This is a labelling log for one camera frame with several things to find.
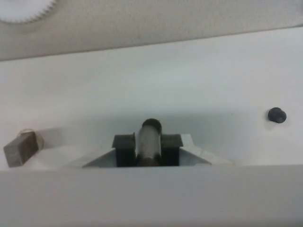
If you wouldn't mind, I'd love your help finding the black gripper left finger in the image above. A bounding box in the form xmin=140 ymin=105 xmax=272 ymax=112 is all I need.
xmin=82 ymin=133 xmax=137 ymax=168

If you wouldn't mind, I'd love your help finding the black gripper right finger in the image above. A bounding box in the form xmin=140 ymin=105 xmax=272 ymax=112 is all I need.
xmin=161 ymin=133 xmax=213 ymax=167

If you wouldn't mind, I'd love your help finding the metal round peg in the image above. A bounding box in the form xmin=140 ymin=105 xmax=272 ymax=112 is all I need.
xmin=135 ymin=118 xmax=164 ymax=167

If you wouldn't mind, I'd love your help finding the metal square peg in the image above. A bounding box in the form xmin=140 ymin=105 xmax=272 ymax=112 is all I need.
xmin=3 ymin=129 xmax=45 ymax=168

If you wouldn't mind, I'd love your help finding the black round knob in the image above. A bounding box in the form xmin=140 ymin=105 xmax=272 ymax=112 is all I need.
xmin=267 ymin=107 xmax=287 ymax=124

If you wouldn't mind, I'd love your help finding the white task board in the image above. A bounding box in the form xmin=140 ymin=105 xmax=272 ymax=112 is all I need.
xmin=0 ymin=26 xmax=303 ymax=172

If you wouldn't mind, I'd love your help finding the white large gear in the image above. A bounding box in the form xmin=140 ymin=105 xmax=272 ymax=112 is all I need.
xmin=0 ymin=0 xmax=55 ymax=25

